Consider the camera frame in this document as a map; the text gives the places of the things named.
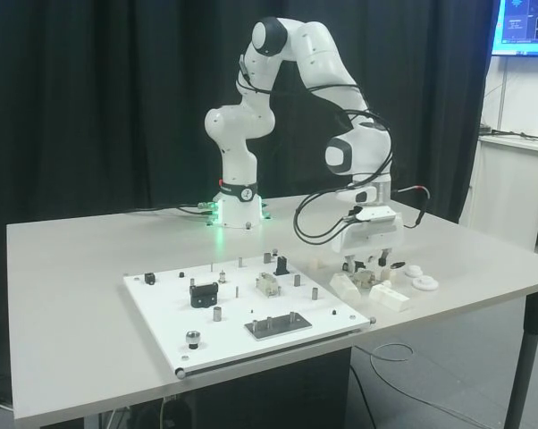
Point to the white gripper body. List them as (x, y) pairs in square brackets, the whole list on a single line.
[(372, 237)]

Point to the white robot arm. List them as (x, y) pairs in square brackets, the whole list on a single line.
[(233, 147)]

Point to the small white plug holder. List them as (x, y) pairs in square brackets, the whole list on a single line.
[(390, 272)]

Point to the black waterproof plug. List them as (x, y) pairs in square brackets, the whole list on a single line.
[(398, 264)]

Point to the beige metal connector block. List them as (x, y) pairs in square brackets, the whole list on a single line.
[(363, 279)]

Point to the long white peg holder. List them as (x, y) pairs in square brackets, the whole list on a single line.
[(347, 287)]

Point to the white medium gear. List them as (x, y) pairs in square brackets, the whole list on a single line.
[(414, 270)]

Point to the small white cube holder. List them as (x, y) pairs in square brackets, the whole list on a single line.
[(316, 263)]

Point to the wide white peg holder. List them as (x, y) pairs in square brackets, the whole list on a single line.
[(389, 297)]

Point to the white large gear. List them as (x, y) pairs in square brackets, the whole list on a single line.
[(424, 283)]

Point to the metal round peg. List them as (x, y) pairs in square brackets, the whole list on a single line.
[(315, 294), (216, 313)]

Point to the metal square peg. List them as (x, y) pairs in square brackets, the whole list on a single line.
[(296, 280), (267, 258)]

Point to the white cabinet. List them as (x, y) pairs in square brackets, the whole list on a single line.
[(506, 187)]

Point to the dark grey table leg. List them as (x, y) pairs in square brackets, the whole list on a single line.
[(526, 357)]

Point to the metal knurled bolt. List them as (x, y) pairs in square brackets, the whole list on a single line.
[(192, 338)]

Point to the white task board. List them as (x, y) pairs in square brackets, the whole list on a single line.
[(162, 313)]

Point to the blue screen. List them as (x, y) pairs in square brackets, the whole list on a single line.
[(523, 27)]

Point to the black curtains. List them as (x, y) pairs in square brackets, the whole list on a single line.
[(72, 89)]

